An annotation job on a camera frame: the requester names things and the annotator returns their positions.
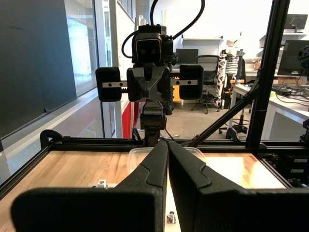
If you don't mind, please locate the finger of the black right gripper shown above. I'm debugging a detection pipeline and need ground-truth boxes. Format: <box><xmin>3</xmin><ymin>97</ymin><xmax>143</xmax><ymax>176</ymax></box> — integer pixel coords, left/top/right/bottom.
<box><xmin>148</xmin><ymin>66</ymin><xmax>171</xmax><ymax>102</ymax></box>
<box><xmin>127</xmin><ymin>67</ymin><xmax>152</xmax><ymax>102</ymax></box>

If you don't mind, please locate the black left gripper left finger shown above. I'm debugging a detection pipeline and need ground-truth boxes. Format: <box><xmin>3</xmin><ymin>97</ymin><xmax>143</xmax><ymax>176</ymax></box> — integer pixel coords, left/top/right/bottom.
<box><xmin>10</xmin><ymin>140</ymin><xmax>169</xmax><ymax>232</ymax></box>

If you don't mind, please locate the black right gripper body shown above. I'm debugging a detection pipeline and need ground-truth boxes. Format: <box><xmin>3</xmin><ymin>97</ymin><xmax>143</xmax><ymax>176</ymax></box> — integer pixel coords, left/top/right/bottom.
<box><xmin>96</xmin><ymin>40</ymin><xmax>204</xmax><ymax>102</ymax></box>

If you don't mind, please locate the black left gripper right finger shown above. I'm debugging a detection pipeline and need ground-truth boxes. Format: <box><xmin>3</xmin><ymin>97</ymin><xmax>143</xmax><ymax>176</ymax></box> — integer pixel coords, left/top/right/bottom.
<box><xmin>168</xmin><ymin>141</ymin><xmax>309</xmax><ymax>232</ymax></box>

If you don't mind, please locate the orange cabinet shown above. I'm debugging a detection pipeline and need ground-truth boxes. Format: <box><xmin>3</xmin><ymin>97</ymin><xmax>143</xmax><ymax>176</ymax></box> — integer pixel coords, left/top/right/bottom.
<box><xmin>172</xmin><ymin>84</ymin><xmax>182</xmax><ymax>102</ymax></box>

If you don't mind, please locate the red panel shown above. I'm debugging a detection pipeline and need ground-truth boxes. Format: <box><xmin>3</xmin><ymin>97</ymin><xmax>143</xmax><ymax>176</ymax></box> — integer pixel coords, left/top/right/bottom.
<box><xmin>122</xmin><ymin>101</ymin><xmax>133</xmax><ymax>139</ymax></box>

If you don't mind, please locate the black computer monitor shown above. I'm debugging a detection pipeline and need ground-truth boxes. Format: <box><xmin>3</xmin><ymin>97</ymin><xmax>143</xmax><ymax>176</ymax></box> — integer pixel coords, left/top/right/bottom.
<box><xmin>175</xmin><ymin>48</ymin><xmax>199</xmax><ymax>64</ymax></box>

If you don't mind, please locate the black mesh office chair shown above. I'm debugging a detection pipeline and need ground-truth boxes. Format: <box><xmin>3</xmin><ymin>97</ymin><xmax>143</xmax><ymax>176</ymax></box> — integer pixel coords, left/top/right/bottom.
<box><xmin>191</xmin><ymin>55</ymin><xmax>222</xmax><ymax>114</ymax></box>

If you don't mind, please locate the white lattice stand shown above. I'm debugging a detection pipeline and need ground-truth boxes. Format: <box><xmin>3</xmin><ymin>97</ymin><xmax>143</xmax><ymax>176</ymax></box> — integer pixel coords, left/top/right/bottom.
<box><xmin>215</xmin><ymin>58</ymin><xmax>229</xmax><ymax>108</ymax></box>

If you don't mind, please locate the clear plastic tub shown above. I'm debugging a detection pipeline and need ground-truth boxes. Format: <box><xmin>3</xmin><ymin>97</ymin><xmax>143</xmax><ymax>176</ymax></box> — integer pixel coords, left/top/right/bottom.
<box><xmin>127</xmin><ymin>147</ymin><xmax>207</xmax><ymax>174</ymax></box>

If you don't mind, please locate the person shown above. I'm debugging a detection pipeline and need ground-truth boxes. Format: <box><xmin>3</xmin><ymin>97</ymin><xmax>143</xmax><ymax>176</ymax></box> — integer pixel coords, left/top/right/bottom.
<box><xmin>224</xmin><ymin>47</ymin><xmax>240</xmax><ymax>80</ymax></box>

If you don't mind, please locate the white lab desk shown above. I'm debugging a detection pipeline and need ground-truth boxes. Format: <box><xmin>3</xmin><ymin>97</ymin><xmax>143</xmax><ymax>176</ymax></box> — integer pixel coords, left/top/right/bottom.
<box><xmin>229</xmin><ymin>82</ymin><xmax>309</xmax><ymax>141</ymax></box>

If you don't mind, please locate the large black desk monitor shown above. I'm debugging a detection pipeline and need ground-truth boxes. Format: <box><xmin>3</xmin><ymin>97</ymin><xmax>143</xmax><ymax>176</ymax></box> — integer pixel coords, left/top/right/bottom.
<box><xmin>277</xmin><ymin>40</ymin><xmax>309</xmax><ymax>77</ymax></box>

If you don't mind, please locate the black monitor on shelf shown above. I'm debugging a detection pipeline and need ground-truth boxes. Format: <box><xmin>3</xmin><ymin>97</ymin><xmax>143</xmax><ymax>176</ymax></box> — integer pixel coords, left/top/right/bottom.
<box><xmin>284</xmin><ymin>14</ymin><xmax>309</xmax><ymax>33</ymax></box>

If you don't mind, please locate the thin black camera cable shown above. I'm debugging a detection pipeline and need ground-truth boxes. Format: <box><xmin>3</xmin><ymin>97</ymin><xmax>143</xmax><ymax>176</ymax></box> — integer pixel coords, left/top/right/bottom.
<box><xmin>122</xmin><ymin>30</ymin><xmax>140</xmax><ymax>58</ymax></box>

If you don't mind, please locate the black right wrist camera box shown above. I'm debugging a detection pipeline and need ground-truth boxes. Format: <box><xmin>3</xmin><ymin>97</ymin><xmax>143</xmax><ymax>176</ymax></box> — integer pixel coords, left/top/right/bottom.
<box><xmin>134</xmin><ymin>32</ymin><xmax>162</xmax><ymax>64</ymax></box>

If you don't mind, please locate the black aluminium frame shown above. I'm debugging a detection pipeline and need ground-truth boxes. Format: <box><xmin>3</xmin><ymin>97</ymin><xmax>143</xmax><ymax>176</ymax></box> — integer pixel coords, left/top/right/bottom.
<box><xmin>0</xmin><ymin>0</ymin><xmax>309</xmax><ymax>201</ymax></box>

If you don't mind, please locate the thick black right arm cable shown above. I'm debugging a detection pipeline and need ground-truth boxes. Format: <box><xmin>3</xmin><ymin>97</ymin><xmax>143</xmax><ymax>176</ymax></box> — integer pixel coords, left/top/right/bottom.
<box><xmin>150</xmin><ymin>0</ymin><xmax>206</xmax><ymax>41</ymax></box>

